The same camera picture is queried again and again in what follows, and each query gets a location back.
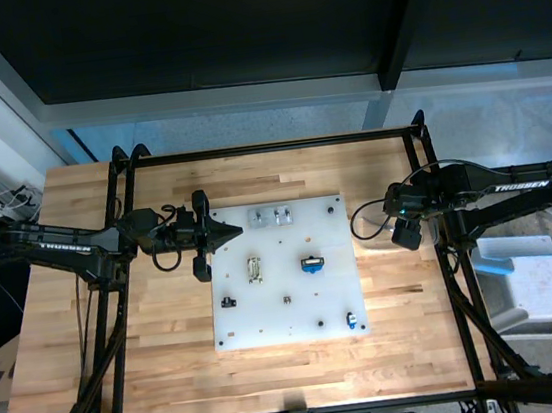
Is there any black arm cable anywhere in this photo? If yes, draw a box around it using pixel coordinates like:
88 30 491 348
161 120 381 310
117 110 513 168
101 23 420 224
347 196 394 239
391 155 478 188

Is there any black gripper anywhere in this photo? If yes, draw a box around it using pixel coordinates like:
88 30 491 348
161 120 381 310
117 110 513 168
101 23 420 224
172 185 249 285
381 175 443 254

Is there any silver metal clamp block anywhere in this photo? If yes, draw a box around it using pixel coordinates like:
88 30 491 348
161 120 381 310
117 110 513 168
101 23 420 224
247 203 295 232

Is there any large blue connector mount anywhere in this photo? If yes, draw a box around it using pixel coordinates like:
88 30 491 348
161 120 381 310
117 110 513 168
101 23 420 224
298 252 327 277

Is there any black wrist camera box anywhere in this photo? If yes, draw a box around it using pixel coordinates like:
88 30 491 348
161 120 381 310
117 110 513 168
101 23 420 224
173 205 196 233

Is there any black sleeved cable bundle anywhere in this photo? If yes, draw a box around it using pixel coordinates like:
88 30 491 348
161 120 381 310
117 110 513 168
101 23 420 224
151 241 185 275

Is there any white board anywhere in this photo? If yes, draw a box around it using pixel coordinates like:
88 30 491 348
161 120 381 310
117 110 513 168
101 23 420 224
198 190 373 354

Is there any beige connector housing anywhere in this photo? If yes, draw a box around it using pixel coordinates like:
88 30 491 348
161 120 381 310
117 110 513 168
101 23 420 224
244 253 267 286

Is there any grey plastic bin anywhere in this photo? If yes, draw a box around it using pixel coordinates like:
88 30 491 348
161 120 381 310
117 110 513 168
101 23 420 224
470 228 552 289

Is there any white cable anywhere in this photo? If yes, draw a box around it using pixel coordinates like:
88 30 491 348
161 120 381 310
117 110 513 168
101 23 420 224
0 182 45 212

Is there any black metal frame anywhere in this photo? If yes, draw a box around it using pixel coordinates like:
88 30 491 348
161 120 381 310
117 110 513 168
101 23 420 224
0 91 552 413

